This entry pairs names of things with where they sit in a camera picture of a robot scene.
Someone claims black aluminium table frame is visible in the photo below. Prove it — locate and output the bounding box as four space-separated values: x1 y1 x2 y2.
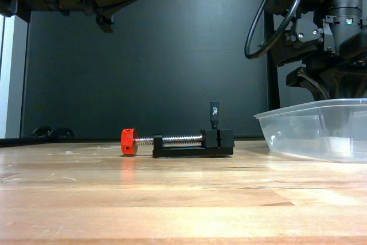
0 126 269 148

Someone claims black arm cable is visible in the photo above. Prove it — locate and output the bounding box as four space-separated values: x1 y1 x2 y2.
244 0 305 61

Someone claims clear plastic tub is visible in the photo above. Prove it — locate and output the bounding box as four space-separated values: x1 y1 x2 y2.
253 98 367 164

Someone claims black upright wall post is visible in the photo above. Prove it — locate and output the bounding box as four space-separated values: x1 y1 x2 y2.
263 0 281 111

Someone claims black vise with orange knob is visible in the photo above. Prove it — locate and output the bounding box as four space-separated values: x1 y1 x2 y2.
120 128 235 159

